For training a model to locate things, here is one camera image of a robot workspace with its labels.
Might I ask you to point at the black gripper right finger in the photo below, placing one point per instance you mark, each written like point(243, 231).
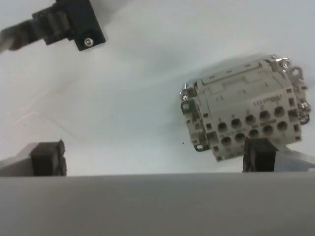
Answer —
point(261, 157)

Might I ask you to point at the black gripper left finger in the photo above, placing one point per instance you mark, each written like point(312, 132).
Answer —
point(46, 159)

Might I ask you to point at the beige waterproof plug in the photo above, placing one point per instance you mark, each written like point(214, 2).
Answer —
point(246, 103)

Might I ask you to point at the white task board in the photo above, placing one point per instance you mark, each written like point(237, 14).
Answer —
point(137, 81)

